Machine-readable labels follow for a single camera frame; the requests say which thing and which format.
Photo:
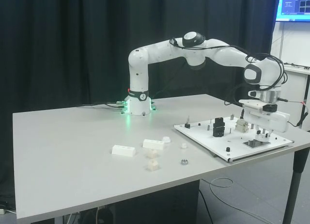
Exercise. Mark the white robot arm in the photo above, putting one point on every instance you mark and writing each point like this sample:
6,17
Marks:
138,71

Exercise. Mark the black curtains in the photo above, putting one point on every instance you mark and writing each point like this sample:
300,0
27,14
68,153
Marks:
60,52

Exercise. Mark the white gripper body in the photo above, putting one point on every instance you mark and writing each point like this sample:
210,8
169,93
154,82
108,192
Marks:
278,122

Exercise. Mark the blue screen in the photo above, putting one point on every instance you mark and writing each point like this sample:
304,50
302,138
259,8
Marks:
294,5

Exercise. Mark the white small gear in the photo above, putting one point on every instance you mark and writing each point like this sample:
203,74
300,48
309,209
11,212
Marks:
183,145

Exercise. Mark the small black plug with pin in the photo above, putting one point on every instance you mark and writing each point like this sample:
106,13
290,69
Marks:
187,124

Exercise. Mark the small cream plug holder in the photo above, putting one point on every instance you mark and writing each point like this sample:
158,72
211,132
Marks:
152,153
152,165

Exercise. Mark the white task board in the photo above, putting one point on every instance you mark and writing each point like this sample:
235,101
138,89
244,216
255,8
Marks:
206,141

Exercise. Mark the black table leg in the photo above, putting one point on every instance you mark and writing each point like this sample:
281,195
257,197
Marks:
294,185

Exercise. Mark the white power strip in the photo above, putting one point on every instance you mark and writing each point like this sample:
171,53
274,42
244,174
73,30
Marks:
2,211

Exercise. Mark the metal nut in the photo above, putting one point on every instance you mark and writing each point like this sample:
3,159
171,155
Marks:
184,162

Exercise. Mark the black D-SUB plug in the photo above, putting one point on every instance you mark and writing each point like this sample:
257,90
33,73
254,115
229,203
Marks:
218,129

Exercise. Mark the cream metal connector block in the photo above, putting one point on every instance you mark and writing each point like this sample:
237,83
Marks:
241,126

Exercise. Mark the long white peg holder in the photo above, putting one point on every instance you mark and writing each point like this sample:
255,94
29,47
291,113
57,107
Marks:
123,150
153,144

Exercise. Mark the white medium gear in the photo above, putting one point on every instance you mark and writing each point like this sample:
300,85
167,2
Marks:
166,139

